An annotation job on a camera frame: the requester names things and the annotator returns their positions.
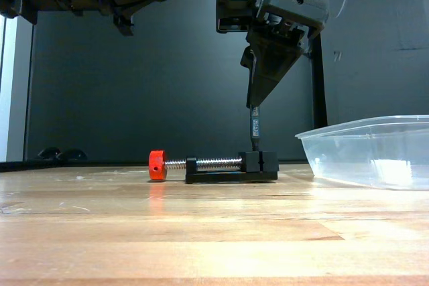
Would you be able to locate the clear plastic container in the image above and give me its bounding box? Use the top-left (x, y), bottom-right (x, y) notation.
top-left (294, 115), bottom-right (429, 192)

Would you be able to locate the black vise with orange knob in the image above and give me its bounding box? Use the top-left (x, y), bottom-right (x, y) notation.
top-left (148, 149), bottom-right (280, 186)

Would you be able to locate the black curved frame bracket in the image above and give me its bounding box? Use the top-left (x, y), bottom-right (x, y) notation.
top-left (37, 147), bottom-right (62, 161)

